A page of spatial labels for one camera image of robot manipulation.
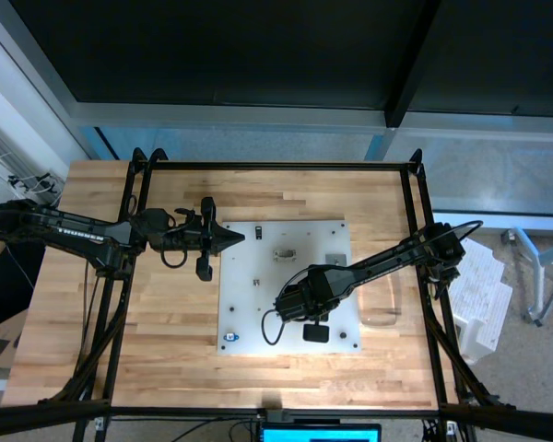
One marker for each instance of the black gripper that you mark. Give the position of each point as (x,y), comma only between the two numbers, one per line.
(189,235)
(315,333)

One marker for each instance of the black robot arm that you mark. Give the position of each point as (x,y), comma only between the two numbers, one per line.
(387,260)
(74,232)

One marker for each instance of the white taskboard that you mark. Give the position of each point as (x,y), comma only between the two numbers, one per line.
(249,331)

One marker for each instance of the small black socket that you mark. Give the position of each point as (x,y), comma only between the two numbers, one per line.
(258,233)

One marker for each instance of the grey rectangular multi-pin connector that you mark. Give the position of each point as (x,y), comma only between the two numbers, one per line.
(285,255)

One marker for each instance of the clear plastic tub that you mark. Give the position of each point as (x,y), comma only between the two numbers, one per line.
(380,304)

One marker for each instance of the aluminium peg block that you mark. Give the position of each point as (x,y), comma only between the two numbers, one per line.
(332,258)

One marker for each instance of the screen with blue display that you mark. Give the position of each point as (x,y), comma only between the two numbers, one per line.
(318,435)

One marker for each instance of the white ridged foam block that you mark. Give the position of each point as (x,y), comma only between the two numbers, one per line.
(484,313)

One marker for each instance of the grey metal stand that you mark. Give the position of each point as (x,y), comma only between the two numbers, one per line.
(539,290)

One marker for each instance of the flat brown cardboard box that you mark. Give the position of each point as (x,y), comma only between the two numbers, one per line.
(14,331)

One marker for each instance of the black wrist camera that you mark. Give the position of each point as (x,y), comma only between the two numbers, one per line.
(289,308)

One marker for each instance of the blue square mount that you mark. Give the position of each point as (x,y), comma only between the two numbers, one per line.
(236,339)

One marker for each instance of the black aluminium frame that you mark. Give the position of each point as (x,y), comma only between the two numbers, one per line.
(276,166)

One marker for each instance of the grey window frame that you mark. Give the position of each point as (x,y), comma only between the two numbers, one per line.
(258,112)

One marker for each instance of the black vertical post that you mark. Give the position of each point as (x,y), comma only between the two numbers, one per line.
(412,60)

